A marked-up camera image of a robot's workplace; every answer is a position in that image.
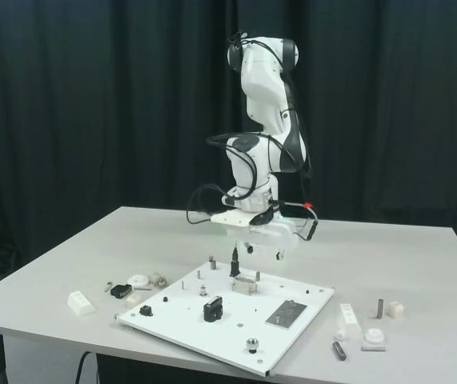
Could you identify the white task board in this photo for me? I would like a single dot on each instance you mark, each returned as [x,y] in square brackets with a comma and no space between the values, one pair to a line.
[228,320]

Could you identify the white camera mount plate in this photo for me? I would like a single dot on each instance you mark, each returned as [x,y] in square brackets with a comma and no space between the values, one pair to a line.
[230,218]

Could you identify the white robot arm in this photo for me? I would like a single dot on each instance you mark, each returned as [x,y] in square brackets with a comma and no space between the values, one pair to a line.
[258,80]

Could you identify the black D-SUB plug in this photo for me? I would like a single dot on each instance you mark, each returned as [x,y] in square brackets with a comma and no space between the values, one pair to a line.
[120,291]

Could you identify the grey flat metal piece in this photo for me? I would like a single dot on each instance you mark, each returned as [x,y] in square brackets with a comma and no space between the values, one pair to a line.
[373,348]

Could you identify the dark metal square peg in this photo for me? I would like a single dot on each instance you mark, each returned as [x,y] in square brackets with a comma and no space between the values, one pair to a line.
[380,309]

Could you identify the white small gear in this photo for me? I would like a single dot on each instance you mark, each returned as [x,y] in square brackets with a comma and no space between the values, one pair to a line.
[340,334]

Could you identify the metal waterproof plug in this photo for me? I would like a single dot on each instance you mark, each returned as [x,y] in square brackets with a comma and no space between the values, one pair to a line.
[157,279]

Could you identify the white medium gear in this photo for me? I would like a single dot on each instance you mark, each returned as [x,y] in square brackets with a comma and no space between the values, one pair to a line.
[136,281]

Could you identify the white holder with holes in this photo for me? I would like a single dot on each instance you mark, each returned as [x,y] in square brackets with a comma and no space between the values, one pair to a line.
[81,304]

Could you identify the black curtain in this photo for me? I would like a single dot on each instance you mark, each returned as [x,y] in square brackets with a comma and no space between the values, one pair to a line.
[92,100]

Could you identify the dark metal round peg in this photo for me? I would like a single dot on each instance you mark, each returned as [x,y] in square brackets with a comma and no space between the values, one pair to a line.
[339,349]

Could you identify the small metal plug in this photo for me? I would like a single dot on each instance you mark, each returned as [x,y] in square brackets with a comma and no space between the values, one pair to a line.
[108,286]

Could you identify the long white holder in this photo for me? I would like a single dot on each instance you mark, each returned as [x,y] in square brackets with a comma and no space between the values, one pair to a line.
[350,318]

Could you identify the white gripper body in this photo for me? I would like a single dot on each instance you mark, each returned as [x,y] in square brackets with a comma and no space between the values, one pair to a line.
[270,234]

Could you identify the white cube holder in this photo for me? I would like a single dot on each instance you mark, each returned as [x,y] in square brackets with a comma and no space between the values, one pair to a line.
[396,310]

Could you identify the white large gear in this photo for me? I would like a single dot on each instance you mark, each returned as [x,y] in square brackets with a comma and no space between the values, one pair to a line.
[374,337]

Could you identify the metal BNC plug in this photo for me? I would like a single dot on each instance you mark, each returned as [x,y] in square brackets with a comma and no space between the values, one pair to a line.
[202,291]

